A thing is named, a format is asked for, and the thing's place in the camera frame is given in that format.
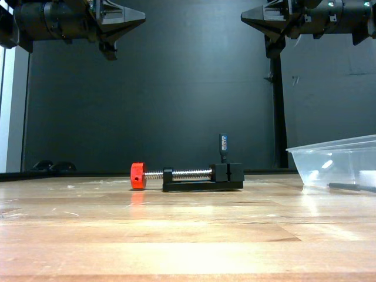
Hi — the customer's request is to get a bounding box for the small black plug blue label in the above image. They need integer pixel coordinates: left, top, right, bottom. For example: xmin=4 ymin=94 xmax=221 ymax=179
xmin=218 ymin=133 xmax=229 ymax=164

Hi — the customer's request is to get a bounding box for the black clamp with red knob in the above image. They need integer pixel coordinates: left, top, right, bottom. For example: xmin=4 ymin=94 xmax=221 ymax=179
xmin=130 ymin=162 xmax=245 ymax=194

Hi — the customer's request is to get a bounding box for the black rounded frame bracket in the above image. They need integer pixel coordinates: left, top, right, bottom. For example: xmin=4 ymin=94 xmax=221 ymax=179
xmin=32 ymin=159 xmax=55 ymax=171
xmin=51 ymin=161 xmax=78 ymax=172

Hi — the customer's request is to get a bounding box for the clear plastic tub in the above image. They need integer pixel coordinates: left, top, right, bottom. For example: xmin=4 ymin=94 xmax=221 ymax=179
xmin=285 ymin=135 xmax=376 ymax=196

